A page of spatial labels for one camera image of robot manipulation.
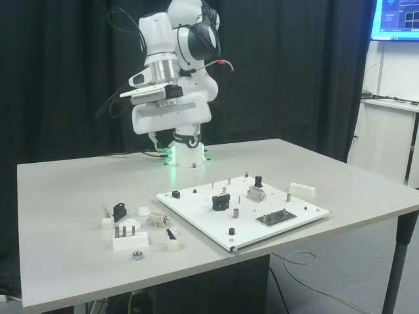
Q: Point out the black curtain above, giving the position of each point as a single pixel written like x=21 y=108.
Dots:
x=65 y=81

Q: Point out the flat white mounting plate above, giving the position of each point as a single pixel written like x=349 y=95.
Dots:
x=142 y=91

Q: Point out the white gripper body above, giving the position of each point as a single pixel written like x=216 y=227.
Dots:
x=170 y=116

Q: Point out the metal bolt nut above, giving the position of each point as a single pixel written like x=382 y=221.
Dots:
x=137 y=255

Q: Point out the small white USB holder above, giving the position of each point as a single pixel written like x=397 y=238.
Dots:
x=173 y=246

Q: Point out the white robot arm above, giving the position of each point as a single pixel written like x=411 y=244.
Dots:
x=160 y=36

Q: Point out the white peg holder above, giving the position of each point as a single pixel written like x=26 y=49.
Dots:
x=131 y=242

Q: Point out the empty white holder block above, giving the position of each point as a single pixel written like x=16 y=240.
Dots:
x=302 y=189

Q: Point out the black table leg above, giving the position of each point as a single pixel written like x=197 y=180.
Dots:
x=396 y=261

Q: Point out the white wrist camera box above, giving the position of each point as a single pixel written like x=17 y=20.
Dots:
x=140 y=78

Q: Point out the blue screen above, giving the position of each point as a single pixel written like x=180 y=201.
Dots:
x=396 y=19

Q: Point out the black USB plug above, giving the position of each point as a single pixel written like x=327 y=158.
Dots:
x=170 y=235

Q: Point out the metal square peg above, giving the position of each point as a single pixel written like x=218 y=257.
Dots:
x=117 y=230

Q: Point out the small white plug holder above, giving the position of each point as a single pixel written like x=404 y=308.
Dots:
x=107 y=222

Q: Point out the white cabinet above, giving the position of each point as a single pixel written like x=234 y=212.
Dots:
x=383 y=140

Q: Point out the white medium gear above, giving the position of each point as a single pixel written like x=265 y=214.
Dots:
x=143 y=211

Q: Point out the metal round peg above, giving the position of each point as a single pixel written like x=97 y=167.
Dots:
x=124 y=230
x=134 y=230

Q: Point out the black D-SUB plug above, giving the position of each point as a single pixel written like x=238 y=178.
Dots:
x=119 y=212

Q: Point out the white task board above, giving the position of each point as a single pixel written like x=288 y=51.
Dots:
x=248 y=225

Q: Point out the beige waterproof plug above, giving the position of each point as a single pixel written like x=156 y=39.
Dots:
x=158 y=219

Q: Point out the white large gear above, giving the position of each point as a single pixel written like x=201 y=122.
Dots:
x=130 y=225

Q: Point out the thin black rod red tag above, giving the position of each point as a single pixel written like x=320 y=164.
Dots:
x=209 y=63

